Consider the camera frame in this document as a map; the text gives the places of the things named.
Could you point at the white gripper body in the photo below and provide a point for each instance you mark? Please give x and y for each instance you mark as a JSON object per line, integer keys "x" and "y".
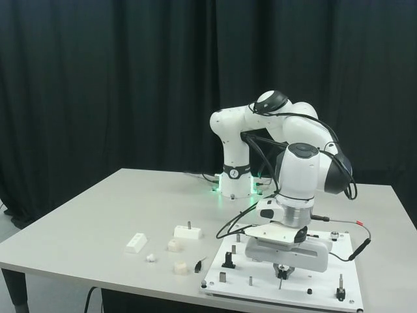
{"x": 293, "y": 257}

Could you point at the metal bolt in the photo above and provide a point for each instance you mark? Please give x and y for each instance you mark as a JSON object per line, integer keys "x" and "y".
{"x": 340, "y": 282}

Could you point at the small white cube holder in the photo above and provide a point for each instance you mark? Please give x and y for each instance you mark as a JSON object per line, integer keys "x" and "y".
{"x": 180, "y": 266}
{"x": 174, "y": 245}

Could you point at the long white peg holder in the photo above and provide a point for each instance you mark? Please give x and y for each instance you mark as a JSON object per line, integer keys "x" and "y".
{"x": 136, "y": 244}

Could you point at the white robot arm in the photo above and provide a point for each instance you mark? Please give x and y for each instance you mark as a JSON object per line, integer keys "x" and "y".
{"x": 234, "y": 130}

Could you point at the thin metal round peg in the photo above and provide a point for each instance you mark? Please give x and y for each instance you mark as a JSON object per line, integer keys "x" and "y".
{"x": 279, "y": 282}

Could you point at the flat white mounting plate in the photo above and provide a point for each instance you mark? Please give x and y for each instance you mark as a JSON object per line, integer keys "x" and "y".
{"x": 270, "y": 233}

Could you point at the black curtain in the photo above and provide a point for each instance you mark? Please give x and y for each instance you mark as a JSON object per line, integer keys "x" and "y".
{"x": 65, "y": 65}

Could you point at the black USB plug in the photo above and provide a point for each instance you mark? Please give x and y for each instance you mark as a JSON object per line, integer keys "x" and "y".
{"x": 197, "y": 266}

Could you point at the white holder with square peg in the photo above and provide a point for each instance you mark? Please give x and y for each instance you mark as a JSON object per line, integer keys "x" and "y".
{"x": 187, "y": 233}

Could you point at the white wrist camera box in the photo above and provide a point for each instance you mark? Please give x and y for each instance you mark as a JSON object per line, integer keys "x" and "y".
{"x": 268, "y": 210}

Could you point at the white task board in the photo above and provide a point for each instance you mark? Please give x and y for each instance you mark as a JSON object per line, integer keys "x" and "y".
{"x": 234, "y": 287}

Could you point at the metal BNC plug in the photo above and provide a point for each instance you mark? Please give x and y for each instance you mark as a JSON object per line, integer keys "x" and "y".
{"x": 334, "y": 235}

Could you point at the small white gear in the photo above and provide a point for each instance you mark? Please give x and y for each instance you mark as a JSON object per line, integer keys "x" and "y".
{"x": 150, "y": 258}

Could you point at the dark table leg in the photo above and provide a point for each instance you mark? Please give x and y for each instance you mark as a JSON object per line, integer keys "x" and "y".
{"x": 14, "y": 288}

